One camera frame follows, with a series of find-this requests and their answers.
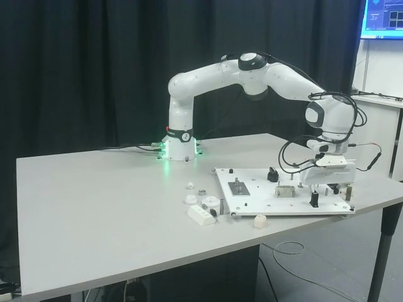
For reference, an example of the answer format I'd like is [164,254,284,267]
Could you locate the grey floor cable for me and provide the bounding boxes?
[272,240,316,302]

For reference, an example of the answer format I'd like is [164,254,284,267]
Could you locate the white wedge holder with holes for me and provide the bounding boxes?
[186,204,217,227]

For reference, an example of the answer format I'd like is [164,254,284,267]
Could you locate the black camera cable loop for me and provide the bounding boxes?
[278,134,325,174]

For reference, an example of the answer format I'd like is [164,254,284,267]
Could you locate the white task board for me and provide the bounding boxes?
[210,165,356,218]

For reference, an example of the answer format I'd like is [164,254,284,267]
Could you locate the black base cable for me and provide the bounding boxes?
[103,142,164,155]

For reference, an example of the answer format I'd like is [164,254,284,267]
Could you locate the blue screen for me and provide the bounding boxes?
[360,0,403,40]

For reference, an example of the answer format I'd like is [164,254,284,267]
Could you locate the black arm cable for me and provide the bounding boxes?
[220,52,368,144]

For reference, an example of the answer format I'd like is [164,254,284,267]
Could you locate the thin black rod on wire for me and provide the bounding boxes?
[348,142,383,172]

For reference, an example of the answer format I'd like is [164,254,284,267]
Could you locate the white cabinet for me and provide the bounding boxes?
[351,92,403,182]

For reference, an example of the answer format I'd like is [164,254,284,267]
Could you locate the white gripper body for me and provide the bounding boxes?
[299,159,358,187]

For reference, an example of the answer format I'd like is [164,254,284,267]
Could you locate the dark table leg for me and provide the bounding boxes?
[368,201,402,302]

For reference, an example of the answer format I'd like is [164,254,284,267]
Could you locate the black curtain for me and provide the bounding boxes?
[0,0,368,284]

